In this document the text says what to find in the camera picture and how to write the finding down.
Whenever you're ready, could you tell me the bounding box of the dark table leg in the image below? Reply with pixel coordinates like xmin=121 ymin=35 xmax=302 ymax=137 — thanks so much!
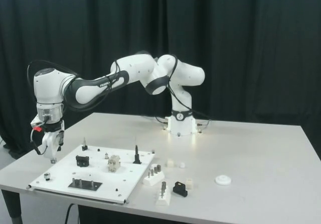
xmin=1 ymin=188 xmax=21 ymax=224

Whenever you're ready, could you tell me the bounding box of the black cable under table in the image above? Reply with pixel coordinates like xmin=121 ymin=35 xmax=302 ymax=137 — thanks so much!
xmin=65 ymin=203 xmax=79 ymax=224

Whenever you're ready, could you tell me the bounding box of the black curtain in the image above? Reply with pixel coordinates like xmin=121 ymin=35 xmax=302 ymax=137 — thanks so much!
xmin=0 ymin=0 xmax=321 ymax=151

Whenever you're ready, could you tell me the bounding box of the white task board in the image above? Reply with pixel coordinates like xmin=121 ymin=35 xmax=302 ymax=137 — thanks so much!
xmin=27 ymin=145 xmax=156 ymax=206

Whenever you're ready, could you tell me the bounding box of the silver wrist ring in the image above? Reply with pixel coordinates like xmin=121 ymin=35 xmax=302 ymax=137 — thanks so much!
xmin=37 ymin=107 xmax=63 ymax=124

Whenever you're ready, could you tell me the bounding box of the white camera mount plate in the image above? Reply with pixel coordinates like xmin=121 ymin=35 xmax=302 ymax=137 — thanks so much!
xmin=30 ymin=116 xmax=42 ymax=129

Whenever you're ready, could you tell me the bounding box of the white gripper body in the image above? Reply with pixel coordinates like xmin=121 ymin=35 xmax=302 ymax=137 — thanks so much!
xmin=42 ymin=131 xmax=65 ymax=159

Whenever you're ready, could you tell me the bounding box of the beige waterproof plug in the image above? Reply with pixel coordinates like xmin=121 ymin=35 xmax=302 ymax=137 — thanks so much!
xmin=107 ymin=155 xmax=122 ymax=172

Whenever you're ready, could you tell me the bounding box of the black D-SUB plug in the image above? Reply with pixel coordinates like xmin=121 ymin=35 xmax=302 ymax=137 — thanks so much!
xmin=172 ymin=181 xmax=188 ymax=198

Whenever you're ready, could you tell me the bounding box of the white square peg holder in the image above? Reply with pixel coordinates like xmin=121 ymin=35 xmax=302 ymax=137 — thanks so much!
xmin=142 ymin=170 xmax=166 ymax=186

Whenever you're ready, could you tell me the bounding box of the white large gear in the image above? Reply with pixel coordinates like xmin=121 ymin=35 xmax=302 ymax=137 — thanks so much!
xmin=215 ymin=174 xmax=232 ymax=185

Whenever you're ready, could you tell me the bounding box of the white round peg holder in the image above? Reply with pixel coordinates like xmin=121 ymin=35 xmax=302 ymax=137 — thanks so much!
xmin=155 ymin=187 xmax=172 ymax=206

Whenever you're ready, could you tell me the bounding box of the black base cable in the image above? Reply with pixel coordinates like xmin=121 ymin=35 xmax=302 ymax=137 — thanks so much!
xmin=197 ymin=119 xmax=213 ymax=129
xmin=154 ymin=115 xmax=168 ymax=126

